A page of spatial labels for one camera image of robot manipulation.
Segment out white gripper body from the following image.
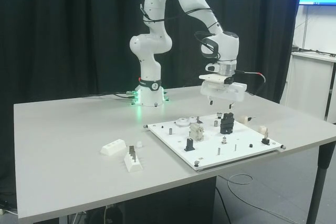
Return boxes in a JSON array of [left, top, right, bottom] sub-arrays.
[[200, 80, 248, 103]]

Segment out white large gear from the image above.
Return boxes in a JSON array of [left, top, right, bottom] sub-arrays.
[[175, 117, 191, 128]]

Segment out black D-SUB plug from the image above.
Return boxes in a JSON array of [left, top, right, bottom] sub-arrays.
[[219, 112, 235, 134]]

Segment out white task board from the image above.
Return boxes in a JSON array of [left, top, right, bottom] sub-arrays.
[[143, 113, 287, 173]]

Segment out white cabinet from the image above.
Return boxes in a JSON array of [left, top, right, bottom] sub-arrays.
[[284, 50, 336, 125]]

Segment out white holder with pegs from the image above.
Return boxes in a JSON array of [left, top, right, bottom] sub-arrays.
[[123, 151, 144, 174]]

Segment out empty white peg holder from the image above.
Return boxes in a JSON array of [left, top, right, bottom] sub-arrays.
[[100, 138, 127, 156]]

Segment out black table leg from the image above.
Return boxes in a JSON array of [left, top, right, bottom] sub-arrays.
[[306, 142, 333, 224]]

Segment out black curtain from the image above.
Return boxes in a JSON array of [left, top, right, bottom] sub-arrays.
[[0, 0, 301, 210]]

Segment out grey floor cable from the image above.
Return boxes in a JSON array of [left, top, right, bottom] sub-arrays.
[[217, 173, 312, 218]]

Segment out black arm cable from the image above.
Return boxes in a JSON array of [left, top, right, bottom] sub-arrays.
[[140, 3, 220, 61]]

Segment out black base cables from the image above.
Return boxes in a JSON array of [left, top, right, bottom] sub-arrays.
[[86, 91, 139, 101]]

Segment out black cable on cabinet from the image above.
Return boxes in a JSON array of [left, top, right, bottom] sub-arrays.
[[290, 46, 336, 58]]

